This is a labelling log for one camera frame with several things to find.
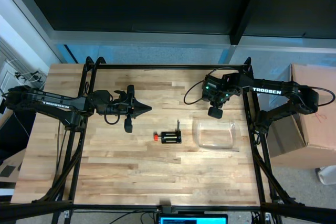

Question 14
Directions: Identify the cardboard box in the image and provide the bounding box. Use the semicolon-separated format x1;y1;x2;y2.
267;62;336;170

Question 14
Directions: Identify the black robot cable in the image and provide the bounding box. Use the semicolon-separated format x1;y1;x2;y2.
183;67;244;105

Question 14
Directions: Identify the clear plastic container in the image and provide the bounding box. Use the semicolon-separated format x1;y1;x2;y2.
192;119;241;153

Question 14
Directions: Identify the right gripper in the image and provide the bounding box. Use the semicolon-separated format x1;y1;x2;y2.
201;72;243;109

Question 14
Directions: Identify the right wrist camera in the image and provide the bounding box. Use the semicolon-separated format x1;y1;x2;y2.
207;106;224;120

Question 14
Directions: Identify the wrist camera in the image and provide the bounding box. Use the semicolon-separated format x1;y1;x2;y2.
123;116;134;134
207;106;224;120

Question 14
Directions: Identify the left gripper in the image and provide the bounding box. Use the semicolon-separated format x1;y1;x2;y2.
109;84;153;120

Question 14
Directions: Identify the black frame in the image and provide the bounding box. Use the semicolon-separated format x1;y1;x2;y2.
0;56;336;224

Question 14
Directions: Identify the blue screen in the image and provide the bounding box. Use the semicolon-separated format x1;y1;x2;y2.
156;213;229;224

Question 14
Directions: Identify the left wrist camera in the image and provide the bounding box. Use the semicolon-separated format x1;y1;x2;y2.
123;116;134;134

